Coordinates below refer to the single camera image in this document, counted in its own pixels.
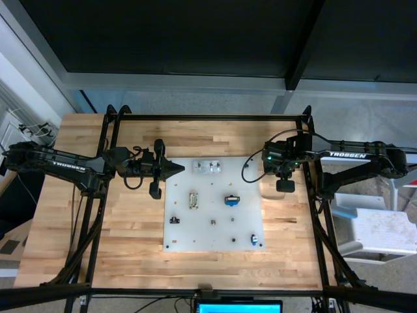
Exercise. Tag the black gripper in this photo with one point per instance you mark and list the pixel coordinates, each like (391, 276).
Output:
(285, 186)
(158, 169)

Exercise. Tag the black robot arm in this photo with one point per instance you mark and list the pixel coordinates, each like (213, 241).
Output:
(65, 164)
(345, 155)

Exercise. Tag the grey connector housing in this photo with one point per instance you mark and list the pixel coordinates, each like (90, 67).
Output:
(194, 199)

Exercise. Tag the black connector housing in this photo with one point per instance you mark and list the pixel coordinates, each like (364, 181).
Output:
(226, 199)

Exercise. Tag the clear aluminium block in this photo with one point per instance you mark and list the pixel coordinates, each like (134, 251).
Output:
(205, 169)

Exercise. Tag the black clamp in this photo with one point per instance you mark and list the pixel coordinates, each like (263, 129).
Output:
(175, 220)

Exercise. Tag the white plastic board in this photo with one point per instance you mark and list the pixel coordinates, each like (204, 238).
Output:
(202, 228)

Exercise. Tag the blue-edged screen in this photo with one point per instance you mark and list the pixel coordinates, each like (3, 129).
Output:
(238, 308)

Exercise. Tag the brown cardboard box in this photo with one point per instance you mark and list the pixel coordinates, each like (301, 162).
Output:
(13, 257)

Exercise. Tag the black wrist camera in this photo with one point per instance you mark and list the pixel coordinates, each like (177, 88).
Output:
(147, 157)

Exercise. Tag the blue connector mount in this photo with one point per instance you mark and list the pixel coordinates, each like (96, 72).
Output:
(232, 204)

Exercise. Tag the blue rj45 mount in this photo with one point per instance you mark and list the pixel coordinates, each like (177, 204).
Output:
(253, 244)

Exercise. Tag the silver frame bracket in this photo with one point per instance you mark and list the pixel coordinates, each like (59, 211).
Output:
(332, 303)
(83, 300)

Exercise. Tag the small black table camera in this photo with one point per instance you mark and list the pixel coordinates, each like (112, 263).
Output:
(205, 289)

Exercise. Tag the black upright post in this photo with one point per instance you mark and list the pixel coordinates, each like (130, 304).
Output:
(305, 49)

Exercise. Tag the black table frame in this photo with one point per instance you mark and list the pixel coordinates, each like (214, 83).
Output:
(32, 292)

